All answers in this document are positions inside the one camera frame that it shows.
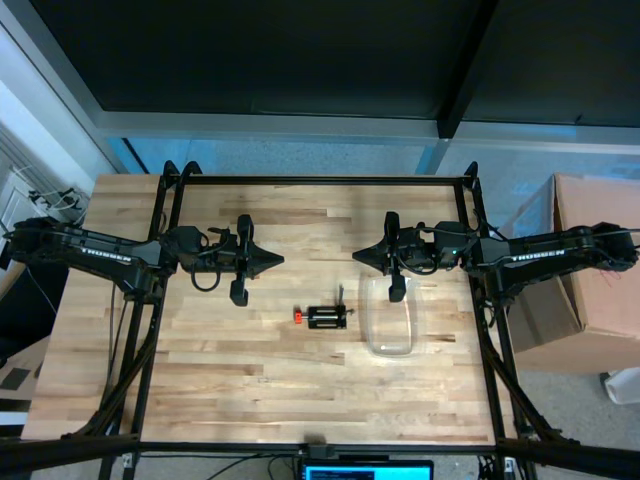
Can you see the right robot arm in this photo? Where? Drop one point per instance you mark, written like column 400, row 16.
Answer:
column 535, row 255

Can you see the black clamp with red knob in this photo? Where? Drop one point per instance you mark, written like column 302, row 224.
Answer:
column 325, row 318

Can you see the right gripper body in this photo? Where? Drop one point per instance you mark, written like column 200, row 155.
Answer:
column 394, row 260

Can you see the black frame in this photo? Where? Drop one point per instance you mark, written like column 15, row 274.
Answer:
column 225, row 446

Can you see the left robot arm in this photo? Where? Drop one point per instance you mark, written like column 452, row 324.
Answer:
column 110, row 252

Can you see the blue screen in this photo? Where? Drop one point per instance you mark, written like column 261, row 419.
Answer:
column 365, row 472

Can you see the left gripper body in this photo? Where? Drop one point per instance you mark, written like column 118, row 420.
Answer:
column 243, row 265

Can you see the clear plastic container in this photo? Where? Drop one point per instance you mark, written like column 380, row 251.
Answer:
column 395, row 345

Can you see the cardboard box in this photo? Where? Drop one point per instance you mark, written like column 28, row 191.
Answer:
column 600, row 310

